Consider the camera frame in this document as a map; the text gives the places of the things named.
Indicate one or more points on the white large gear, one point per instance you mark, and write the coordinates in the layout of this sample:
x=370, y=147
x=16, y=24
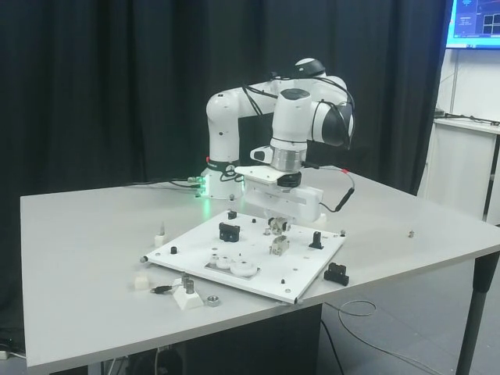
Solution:
x=244, y=269

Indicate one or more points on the black curtain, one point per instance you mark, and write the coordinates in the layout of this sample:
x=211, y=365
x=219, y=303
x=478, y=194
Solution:
x=97, y=78

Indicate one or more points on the white medium gear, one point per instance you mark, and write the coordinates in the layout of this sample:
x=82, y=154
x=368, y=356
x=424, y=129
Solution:
x=225, y=263

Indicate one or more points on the small white holder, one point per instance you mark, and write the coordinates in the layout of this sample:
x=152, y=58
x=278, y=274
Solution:
x=160, y=239
x=141, y=283

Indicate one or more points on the white task board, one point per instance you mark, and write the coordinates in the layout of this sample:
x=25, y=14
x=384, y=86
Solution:
x=258, y=258

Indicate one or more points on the black table leg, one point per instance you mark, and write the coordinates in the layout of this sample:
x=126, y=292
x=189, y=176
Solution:
x=478, y=304

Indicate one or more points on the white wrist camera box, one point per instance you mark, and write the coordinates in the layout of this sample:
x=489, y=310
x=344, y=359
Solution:
x=261, y=153

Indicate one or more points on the white flat mounting plate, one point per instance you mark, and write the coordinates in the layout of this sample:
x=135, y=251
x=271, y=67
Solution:
x=258, y=175

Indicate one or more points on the thin pointed metal peg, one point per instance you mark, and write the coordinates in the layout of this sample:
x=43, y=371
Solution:
x=162, y=228

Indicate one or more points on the black cabinet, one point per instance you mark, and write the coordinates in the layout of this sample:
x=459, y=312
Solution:
x=254, y=343

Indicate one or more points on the large metal round peg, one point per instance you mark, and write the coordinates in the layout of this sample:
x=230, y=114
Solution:
x=191, y=288

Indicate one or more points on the medium metal round peg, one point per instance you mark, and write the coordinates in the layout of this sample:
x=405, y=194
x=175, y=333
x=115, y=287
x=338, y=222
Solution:
x=186, y=284

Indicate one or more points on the blue screen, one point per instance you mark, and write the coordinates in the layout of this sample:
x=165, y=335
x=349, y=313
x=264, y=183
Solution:
x=474, y=23

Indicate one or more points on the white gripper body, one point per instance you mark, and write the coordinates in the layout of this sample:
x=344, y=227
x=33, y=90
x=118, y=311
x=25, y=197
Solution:
x=301, y=207

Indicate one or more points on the metal hex nut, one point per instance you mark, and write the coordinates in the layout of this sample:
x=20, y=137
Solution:
x=213, y=301

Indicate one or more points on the white small gear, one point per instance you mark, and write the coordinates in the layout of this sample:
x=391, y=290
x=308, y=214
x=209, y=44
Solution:
x=213, y=259

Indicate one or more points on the black D-SUB plug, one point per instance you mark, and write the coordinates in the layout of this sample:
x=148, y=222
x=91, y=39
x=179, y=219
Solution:
x=336, y=274

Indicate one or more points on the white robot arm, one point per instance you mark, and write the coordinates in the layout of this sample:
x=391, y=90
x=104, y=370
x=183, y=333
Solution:
x=222, y=129

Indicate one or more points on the white power strip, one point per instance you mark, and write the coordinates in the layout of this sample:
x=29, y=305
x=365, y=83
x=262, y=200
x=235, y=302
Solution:
x=4, y=354

